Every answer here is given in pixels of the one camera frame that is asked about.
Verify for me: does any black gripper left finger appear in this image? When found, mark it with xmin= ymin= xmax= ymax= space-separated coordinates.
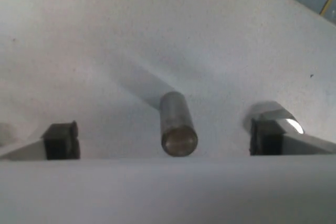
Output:
xmin=0 ymin=120 xmax=81 ymax=161

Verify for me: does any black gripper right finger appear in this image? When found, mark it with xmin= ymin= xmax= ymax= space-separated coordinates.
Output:
xmin=249 ymin=118 xmax=336 ymax=156

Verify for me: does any metal square peg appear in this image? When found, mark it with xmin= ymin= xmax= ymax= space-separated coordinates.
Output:
xmin=244 ymin=100 xmax=305 ymax=135

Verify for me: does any white task board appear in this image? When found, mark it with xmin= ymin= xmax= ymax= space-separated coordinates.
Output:
xmin=0 ymin=0 xmax=336 ymax=162

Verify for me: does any metal round peg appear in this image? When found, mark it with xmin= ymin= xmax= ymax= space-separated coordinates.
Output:
xmin=159 ymin=91 xmax=199 ymax=158

